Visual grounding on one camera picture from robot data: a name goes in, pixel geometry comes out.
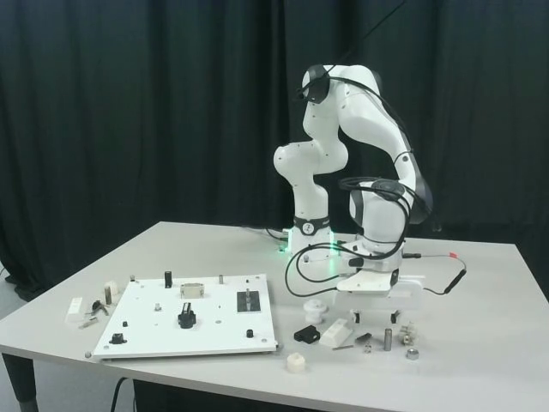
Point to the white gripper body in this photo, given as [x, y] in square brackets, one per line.
[407, 294]

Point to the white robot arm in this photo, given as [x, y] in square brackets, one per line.
[317, 163]

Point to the large metal round peg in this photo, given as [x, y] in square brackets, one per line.
[387, 340]

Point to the black round plug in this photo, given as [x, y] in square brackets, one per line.
[186, 321]

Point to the white peg holder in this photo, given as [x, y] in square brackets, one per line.
[112, 292]

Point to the small black plug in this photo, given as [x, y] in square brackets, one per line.
[364, 338]

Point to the white wedge holder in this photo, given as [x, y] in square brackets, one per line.
[336, 334]

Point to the metal BNC plug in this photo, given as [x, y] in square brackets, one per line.
[367, 348]

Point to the white large gear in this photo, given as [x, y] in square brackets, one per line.
[313, 310]

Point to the black D-SUB plug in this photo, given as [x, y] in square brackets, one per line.
[307, 334]

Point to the white task board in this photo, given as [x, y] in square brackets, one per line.
[206, 339]

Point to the tall black plug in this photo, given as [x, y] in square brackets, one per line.
[167, 278]

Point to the black socket plug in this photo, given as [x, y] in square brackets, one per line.
[116, 339]

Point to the small metal plug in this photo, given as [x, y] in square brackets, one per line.
[88, 322]

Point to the white flat holder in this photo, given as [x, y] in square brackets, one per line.
[74, 310]

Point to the black curtain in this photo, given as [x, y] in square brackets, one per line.
[128, 107]

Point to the black table leg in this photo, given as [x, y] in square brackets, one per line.
[19, 382]

